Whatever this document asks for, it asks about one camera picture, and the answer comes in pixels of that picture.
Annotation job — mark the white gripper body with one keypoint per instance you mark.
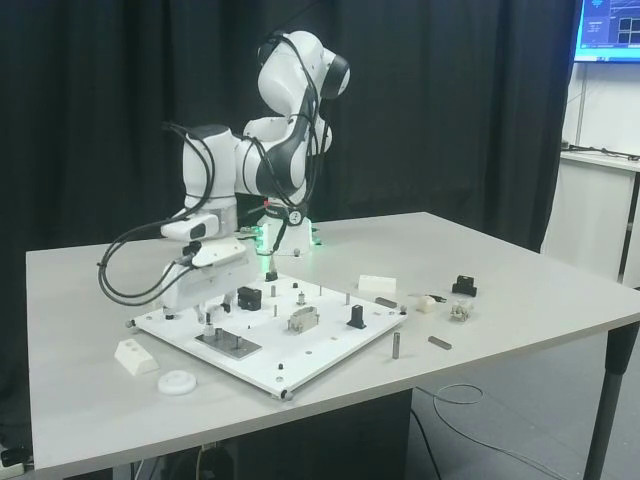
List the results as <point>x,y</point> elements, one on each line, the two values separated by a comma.
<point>200,285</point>

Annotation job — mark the black table leg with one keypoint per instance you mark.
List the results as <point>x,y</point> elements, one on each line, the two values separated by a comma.
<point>607,400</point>

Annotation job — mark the black curtains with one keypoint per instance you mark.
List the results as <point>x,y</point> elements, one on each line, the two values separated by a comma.
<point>100,100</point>

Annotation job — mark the white medium gear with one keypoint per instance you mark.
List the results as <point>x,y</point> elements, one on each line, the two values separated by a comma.
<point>215,310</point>

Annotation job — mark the metal square peg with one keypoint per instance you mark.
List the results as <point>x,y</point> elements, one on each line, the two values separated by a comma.
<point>386,301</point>
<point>440,341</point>

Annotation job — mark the white large gear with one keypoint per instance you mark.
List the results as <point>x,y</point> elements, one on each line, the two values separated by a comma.
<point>177,385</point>

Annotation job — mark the white task board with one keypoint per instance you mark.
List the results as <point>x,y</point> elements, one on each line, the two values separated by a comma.
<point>320,345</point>

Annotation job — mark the white cabinet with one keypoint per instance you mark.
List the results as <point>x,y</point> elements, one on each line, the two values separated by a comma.
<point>590,215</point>

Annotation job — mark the white power strip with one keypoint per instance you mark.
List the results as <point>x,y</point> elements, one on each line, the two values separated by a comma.
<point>12,460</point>

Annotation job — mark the blue screen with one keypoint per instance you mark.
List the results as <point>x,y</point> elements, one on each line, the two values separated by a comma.
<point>607,27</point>

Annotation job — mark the black plug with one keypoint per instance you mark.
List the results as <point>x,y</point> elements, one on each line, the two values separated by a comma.
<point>464,286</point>

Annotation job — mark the metal round peg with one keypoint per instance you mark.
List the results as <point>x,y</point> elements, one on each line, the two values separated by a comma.
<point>394,346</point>

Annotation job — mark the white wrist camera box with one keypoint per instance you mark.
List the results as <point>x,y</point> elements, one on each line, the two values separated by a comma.
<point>187,227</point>

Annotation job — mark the white peg holder with holes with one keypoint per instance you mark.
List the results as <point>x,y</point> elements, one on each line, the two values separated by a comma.
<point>135,357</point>

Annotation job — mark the grey Ethernet plug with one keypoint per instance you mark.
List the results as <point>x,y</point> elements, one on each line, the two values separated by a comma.
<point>461,310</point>

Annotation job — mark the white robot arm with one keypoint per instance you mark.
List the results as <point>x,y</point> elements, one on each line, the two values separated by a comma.
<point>280,150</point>

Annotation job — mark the white plug holder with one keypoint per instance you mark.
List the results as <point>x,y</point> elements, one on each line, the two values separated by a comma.
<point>425,305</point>

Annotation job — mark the white flat mount plate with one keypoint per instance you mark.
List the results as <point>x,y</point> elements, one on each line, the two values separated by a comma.
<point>220,252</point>

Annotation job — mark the white rectangular peg holder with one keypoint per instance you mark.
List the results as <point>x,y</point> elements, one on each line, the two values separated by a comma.
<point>377,283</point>

